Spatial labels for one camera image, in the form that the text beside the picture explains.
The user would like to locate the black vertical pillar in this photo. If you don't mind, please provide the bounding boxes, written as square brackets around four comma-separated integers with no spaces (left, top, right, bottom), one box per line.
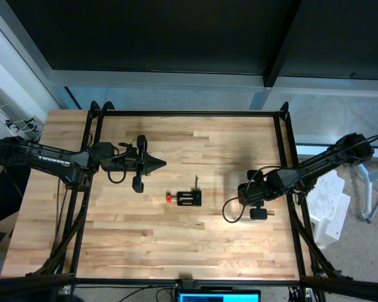
[263,0,303,88]

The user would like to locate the black vise with orange knob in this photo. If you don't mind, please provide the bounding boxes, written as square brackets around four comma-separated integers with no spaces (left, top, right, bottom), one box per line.
[165,187,203,208]

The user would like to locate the black table-level camera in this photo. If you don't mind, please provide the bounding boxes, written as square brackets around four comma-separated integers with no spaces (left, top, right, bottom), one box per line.
[176,274,195,289]

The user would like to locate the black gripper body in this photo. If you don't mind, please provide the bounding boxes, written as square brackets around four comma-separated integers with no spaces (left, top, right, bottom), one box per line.
[238,179,269,221]
[118,135,148,194]

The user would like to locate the black aluminium frame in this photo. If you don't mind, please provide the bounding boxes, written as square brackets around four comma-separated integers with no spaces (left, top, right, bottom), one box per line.
[0,100,378,302]

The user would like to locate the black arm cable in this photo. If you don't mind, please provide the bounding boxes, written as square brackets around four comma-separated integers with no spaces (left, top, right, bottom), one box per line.
[108,142,134,184]
[222,165,283,225]

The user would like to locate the grey metal stand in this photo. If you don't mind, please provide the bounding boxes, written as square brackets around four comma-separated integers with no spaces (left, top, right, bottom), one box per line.
[354,163,378,225]

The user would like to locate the tangled black cables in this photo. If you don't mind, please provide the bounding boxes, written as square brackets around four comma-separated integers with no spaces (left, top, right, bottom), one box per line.
[4,117,41,135]

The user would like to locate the white foam block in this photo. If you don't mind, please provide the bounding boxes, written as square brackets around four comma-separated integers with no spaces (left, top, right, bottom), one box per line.
[305,171,352,251]

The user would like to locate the laptop with blue screen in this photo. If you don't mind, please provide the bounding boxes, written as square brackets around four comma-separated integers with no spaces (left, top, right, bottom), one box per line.
[175,289,261,302]

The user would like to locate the brown cardboard box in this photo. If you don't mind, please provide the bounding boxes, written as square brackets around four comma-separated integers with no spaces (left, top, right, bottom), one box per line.
[0,210,20,262]

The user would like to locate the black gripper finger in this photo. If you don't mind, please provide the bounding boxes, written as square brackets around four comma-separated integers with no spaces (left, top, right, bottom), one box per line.
[144,152,168,164]
[144,162,168,175]

